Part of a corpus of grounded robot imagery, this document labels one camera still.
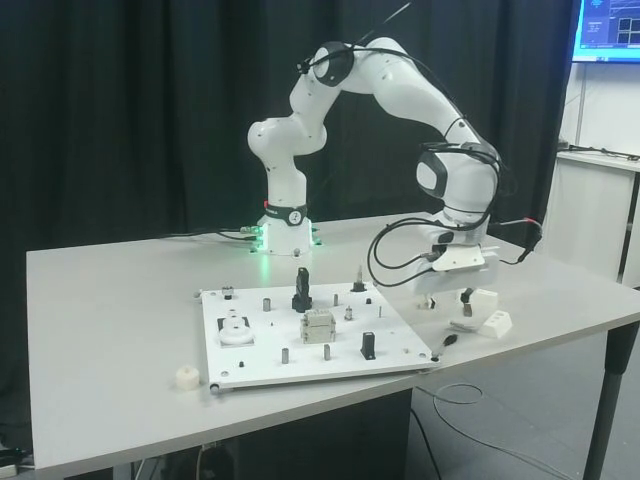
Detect white large gear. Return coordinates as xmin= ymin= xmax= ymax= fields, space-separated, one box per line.
xmin=218 ymin=322 xmax=255 ymax=347

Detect black table leg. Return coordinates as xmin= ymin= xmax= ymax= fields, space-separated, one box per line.
xmin=582 ymin=319 xmax=640 ymax=480

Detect white cabinet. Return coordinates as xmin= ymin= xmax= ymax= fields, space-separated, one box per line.
xmin=531 ymin=143 xmax=640 ymax=291

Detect white holder with holes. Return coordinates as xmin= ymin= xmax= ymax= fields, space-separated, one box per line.
xmin=480 ymin=309 xmax=514 ymax=339

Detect white peg holder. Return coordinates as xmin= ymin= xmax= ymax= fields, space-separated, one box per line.
xmin=471 ymin=288 xmax=501 ymax=314

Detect grey floor cable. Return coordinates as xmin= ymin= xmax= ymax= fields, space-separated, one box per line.
xmin=431 ymin=382 xmax=506 ymax=480

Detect white task board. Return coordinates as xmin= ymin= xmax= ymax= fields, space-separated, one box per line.
xmin=192 ymin=281 xmax=437 ymax=396

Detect black base cable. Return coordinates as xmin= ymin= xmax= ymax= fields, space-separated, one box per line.
xmin=162 ymin=225 xmax=264 ymax=243

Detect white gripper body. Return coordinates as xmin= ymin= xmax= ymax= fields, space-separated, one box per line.
xmin=413 ymin=247 xmax=502 ymax=302

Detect blue screen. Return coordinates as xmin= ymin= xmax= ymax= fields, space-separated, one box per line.
xmin=569 ymin=0 xmax=640 ymax=65

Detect black looped wrist cable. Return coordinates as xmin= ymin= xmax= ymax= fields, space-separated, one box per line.
xmin=366 ymin=217 xmax=454 ymax=289

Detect black D-SUB plug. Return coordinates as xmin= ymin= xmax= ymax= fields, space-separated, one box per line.
xmin=290 ymin=266 xmax=314 ymax=313

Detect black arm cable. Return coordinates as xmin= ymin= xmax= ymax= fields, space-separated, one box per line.
xmin=294 ymin=0 xmax=504 ymax=201

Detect white medium gear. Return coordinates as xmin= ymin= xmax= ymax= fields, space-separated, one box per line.
xmin=174 ymin=366 xmax=201 ymax=391

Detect black curtains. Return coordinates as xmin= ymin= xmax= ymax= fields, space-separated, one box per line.
xmin=0 ymin=0 xmax=585 ymax=254

